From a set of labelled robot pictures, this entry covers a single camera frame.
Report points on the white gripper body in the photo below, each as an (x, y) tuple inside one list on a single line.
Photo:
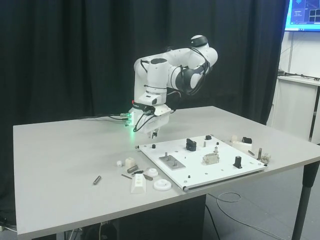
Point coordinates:
[(155, 123)]

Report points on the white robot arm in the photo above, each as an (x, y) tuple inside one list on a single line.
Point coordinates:
[(155, 75)]

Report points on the white cube holder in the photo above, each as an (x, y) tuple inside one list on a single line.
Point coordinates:
[(129, 162)]

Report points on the white medium gear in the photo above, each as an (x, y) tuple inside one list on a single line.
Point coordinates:
[(151, 172)]

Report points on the black stepped plug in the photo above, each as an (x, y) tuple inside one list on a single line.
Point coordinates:
[(191, 145)]

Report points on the thick metal round peg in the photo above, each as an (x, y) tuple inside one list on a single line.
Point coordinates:
[(132, 168), (96, 180)]

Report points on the black USB plug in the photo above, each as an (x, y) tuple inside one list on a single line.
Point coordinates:
[(137, 172)]

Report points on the white small gear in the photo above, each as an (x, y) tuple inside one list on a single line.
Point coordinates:
[(119, 163)]

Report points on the thin metal round peg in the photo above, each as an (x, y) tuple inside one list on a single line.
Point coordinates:
[(126, 176)]

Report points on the white large gear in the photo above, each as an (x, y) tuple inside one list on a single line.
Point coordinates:
[(162, 185)]

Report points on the long white holder with holes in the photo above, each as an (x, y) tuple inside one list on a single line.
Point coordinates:
[(138, 184)]

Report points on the white task board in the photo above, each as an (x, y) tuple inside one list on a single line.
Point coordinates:
[(215, 172)]

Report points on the white holder block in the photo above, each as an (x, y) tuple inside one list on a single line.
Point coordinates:
[(239, 145)]

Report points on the small metal round peg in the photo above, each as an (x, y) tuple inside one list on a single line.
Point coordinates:
[(250, 152)]

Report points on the black curtain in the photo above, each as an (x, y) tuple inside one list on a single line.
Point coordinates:
[(75, 62)]

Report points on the tall metal square peg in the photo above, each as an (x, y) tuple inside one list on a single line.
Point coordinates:
[(259, 153)]

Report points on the small white holder with holes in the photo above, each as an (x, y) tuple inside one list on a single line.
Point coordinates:
[(265, 157)]

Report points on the white cabinet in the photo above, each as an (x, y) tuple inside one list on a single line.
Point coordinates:
[(295, 107)]

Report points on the black table leg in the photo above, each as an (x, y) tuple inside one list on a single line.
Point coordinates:
[(303, 200)]

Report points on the blue screen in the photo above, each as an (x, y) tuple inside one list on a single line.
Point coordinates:
[(303, 15)]

